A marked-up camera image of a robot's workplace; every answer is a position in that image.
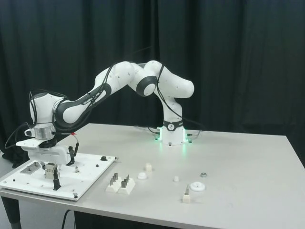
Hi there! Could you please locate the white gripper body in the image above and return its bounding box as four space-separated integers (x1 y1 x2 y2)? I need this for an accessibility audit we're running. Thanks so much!
27 146 67 166

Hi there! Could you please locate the white task board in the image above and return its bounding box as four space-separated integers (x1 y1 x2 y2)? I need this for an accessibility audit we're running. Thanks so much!
0 149 119 202

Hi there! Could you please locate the thin black rod red tag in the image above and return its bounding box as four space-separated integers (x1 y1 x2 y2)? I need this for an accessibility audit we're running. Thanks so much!
71 132 81 156

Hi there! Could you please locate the black table leg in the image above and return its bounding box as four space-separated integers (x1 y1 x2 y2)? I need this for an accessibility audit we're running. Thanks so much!
1 196 21 229

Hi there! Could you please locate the white round peg holder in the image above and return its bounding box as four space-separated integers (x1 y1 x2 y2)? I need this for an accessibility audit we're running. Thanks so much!
105 182 122 193

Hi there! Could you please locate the white square peg holder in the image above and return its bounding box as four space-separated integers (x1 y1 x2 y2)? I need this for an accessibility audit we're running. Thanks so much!
118 182 136 195

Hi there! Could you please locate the white large gear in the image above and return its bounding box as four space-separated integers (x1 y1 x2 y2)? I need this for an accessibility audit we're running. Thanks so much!
190 181 206 192

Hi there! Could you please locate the black curtain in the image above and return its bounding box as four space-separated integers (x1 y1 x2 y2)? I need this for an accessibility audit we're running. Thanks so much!
0 0 305 169

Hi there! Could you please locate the black USB plug with cable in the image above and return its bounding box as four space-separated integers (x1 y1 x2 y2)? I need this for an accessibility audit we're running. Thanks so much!
52 161 62 191

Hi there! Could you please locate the thick black cable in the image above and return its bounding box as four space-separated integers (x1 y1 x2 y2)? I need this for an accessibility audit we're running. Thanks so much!
61 209 72 229

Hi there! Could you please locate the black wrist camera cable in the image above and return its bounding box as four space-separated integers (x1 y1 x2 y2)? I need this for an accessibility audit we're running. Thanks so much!
5 88 70 150

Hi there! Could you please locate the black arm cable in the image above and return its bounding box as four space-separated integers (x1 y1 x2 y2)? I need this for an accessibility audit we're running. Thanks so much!
53 63 191 134

